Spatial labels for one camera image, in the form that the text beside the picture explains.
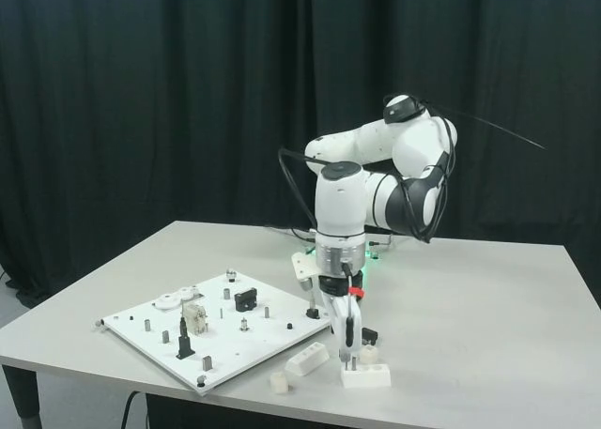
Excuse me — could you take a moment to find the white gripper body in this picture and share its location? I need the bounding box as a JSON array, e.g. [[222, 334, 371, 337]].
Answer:
[[328, 293, 364, 356]]

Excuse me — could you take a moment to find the white peg holder block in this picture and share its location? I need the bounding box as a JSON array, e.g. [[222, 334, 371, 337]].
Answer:
[[340, 361, 393, 390]]

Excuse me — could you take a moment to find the metal bolt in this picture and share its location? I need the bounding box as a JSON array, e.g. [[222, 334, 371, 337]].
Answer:
[[305, 285, 321, 320]]

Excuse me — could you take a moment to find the white long wedge holder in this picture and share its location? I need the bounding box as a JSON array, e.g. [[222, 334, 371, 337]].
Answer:
[[285, 341, 328, 376]]

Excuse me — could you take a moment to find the flat white mounting plate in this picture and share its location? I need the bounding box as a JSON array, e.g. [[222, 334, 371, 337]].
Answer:
[[291, 252, 321, 281]]

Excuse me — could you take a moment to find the metal waterproof plug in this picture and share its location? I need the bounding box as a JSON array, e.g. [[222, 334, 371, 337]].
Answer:
[[180, 301, 210, 337]]

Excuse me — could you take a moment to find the black USB plug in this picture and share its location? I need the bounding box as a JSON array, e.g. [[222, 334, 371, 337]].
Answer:
[[175, 314, 196, 360]]

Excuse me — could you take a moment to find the white task board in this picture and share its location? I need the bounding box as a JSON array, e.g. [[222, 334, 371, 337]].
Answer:
[[96, 269, 332, 393]]

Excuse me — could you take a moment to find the black curtain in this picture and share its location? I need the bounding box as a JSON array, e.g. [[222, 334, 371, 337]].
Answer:
[[0, 0, 601, 304]]

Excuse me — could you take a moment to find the black table leg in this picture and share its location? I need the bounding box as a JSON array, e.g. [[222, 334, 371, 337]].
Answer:
[[1, 363, 39, 429]]

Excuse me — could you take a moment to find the thin black rod on wire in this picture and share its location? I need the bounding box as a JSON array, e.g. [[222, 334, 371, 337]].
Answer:
[[341, 258, 366, 351]]

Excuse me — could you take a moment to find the silver wrist ring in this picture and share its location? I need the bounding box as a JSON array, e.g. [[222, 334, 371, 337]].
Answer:
[[314, 242, 367, 281]]

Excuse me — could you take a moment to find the black base cable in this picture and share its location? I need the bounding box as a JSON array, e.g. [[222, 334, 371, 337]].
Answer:
[[280, 225, 316, 243]]

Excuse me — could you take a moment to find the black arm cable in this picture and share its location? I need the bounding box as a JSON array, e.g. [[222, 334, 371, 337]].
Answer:
[[277, 146, 331, 267], [396, 98, 460, 246]]

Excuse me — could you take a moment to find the black floor cable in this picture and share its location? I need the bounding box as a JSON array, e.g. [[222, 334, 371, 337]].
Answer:
[[121, 376, 143, 429]]

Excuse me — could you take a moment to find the thin black cable tie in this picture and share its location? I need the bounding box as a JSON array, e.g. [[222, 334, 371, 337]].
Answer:
[[422, 99, 548, 151]]

